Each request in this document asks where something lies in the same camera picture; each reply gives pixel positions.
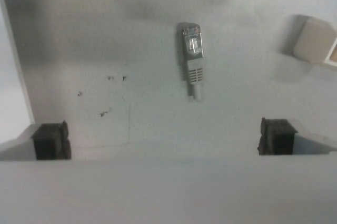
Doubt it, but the grey Ethernet plug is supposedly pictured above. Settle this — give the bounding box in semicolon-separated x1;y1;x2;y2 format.
175;22;205;101

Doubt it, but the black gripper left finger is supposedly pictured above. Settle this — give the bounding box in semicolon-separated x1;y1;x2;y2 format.
0;120;72;161

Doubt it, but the small cream cube holder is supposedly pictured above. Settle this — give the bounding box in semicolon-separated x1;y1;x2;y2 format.
278;14;337;67

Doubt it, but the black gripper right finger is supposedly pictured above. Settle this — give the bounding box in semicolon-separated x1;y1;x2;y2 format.
257;117;337;157

